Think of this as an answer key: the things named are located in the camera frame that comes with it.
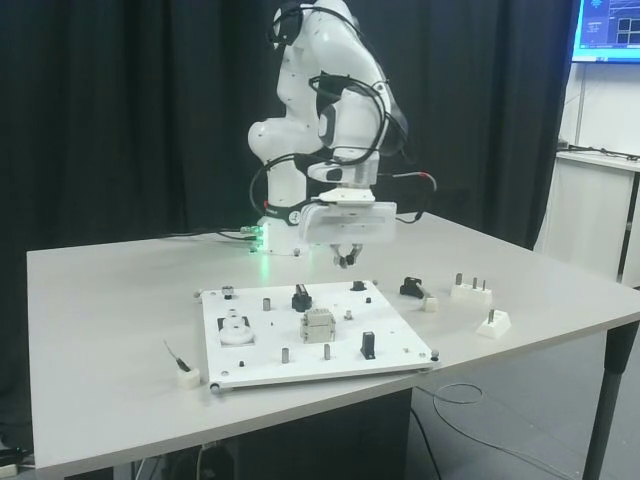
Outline white long peg holder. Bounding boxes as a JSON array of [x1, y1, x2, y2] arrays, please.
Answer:
[[474, 312, 512, 340]]

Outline white task board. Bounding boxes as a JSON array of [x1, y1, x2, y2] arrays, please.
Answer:
[[192, 278, 441, 398]]

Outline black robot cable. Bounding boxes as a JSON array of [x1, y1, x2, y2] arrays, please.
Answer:
[[249, 149, 331, 229], [267, 0, 419, 166]]

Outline flat white mounting plate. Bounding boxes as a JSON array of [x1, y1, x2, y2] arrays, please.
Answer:
[[314, 187, 377, 206]]

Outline white large gear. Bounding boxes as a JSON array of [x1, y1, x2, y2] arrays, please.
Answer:
[[220, 328, 254, 348]]

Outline silver flange ring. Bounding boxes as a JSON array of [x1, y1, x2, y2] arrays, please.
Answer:
[[349, 154, 381, 189]]

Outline blue screen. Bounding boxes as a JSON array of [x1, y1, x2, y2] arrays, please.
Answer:
[[571, 0, 640, 65]]

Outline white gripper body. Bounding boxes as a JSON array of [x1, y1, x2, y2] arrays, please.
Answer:
[[298, 199, 399, 247]]

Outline black plug with thin cable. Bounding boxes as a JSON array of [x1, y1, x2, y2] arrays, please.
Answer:
[[162, 338, 194, 374]]

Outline black curtains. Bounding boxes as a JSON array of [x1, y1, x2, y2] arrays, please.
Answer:
[[0, 0, 586, 454]]

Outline thin grey cable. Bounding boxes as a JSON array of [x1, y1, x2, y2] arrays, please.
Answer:
[[430, 382, 609, 480]]

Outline thin black cable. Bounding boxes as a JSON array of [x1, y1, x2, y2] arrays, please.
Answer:
[[556, 142, 640, 162]]

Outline white three-peg holder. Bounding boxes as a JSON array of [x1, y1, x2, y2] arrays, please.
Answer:
[[449, 283, 492, 305]]

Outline grey waterproof plug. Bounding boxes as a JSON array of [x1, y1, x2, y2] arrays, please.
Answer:
[[298, 308, 336, 347]]

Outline black floor cable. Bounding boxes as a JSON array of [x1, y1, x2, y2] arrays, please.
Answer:
[[410, 407, 436, 480]]

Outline black base cable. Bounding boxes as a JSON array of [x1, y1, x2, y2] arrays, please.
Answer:
[[167, 225, 266, 247]]

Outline black equipment box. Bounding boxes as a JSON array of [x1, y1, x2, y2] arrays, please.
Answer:
[[164, 384, 416, 480]]

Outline thin black rod with wire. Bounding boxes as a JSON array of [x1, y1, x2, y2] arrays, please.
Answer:
[[378, 169, 441, 224]]

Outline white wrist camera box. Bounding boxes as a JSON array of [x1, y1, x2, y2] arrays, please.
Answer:
[[306, 162, 351, 185]]

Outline dark grey table leg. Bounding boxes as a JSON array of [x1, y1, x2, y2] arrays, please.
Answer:
[[581, 319, 630, 480]]

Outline black D-SUB plug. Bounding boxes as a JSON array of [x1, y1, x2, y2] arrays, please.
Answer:
[[398, 275, 427, 300]]

